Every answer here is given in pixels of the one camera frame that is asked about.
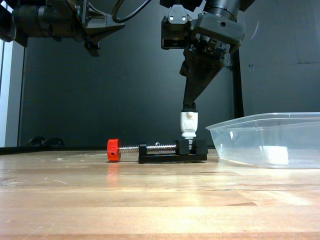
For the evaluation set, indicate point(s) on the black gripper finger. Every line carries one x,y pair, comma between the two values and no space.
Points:
100,32
183,68
200,75
100,20

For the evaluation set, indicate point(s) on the white power receptacle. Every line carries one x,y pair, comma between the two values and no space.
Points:
189,125

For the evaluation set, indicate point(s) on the clear plastic container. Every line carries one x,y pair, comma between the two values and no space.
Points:
250,150

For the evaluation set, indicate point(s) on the black clamp with red knob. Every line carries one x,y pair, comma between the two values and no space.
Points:
172,158

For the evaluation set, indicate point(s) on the black rounded foot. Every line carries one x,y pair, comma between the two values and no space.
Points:
54,141
36,141

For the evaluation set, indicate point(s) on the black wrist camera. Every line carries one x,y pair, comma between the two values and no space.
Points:
175,32

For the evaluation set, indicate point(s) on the black frame post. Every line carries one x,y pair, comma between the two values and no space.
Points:
238,95

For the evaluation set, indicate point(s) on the black frame rail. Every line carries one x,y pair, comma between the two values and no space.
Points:
50,149

